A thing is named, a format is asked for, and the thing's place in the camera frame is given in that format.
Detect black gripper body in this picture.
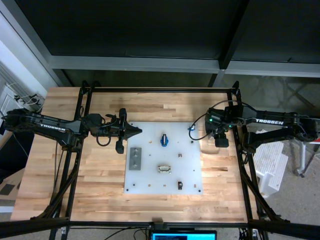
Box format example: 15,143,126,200
109,108,130,154
211,128,230,149

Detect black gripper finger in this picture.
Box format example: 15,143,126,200
127,130,143,140
127,122,143,132

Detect clear plastic tub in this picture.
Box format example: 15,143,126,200
199,117,236,155

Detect blue clamp holder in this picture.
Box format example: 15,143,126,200
159,133,170,148

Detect white task board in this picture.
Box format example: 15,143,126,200
123,121,205,195

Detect beige multi-pin connector housing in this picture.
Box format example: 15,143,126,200
156,164,173,174

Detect white foam packing block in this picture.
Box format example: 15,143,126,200
252,142,286,200

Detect grey metal crossbeam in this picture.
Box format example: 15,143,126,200
48,55,222,75
224,59,320,78

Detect grey metal stand leg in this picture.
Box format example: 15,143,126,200
289,138,320,179

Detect laptop screen with blue edge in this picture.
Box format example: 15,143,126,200
149,229,218,240

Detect brown cardboard box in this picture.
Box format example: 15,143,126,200
0,167,26,213

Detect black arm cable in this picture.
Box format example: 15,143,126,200
188,112,213,141
95,129,113,148

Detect grey metal base plate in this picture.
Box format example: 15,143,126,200
127,146,143,171

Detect black metal frame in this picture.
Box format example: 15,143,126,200
0,79,320,240

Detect small black table camera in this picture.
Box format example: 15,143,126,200
152,217,165,230

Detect white power strip cables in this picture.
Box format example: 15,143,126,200
13,93,42,110

